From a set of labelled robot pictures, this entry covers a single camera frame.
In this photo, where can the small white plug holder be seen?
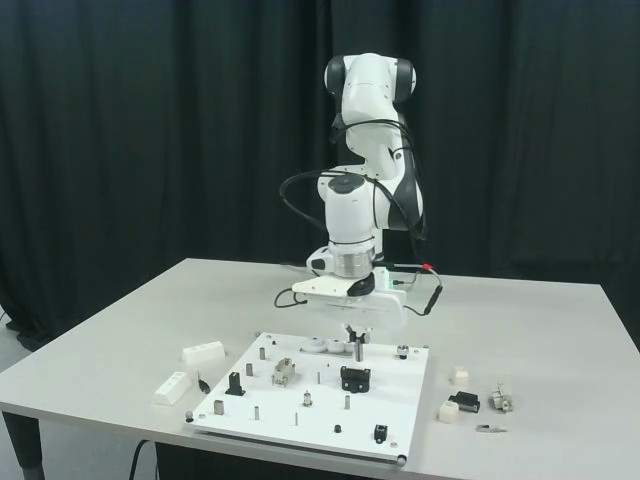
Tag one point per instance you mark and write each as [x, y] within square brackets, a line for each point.
[448, 411]
[460, 375]

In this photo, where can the white medium gear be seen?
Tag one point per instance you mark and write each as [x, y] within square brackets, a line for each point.
[335, 346]

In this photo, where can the black curtain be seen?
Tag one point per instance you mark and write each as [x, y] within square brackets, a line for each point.
[150, 125]

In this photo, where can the white task board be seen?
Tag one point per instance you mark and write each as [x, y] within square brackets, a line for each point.
[310, 400]

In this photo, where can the grey table leg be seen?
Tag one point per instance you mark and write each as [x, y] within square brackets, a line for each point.
[22, 445]

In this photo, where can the large metal square peg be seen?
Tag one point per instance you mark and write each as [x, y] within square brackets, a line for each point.
[218, 407]

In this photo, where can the thick metal round peg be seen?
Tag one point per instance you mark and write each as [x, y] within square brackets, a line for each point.
[359, 351]

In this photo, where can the white square-hole peg holder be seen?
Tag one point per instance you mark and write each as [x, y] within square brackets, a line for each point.
[172, 388]

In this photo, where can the black D-SUB plug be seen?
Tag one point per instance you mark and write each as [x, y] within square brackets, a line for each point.
[465, 403]

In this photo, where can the white large gear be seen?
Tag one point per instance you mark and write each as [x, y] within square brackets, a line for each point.
[314, 347]

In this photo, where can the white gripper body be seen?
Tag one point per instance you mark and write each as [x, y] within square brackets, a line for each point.
[370, 306]

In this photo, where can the white round-hole peg holder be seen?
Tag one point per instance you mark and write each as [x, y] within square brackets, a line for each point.
[202, 352]

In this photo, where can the metal BNC plug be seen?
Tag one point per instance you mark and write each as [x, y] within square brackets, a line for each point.
[402, 351]

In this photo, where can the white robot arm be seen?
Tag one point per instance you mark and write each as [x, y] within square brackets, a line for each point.
[350, 210]

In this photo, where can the small metal Ethernet plug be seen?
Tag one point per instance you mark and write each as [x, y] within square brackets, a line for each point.
[490, 427]

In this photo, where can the metal waterproof plug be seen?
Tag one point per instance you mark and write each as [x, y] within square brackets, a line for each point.
[501, 397]

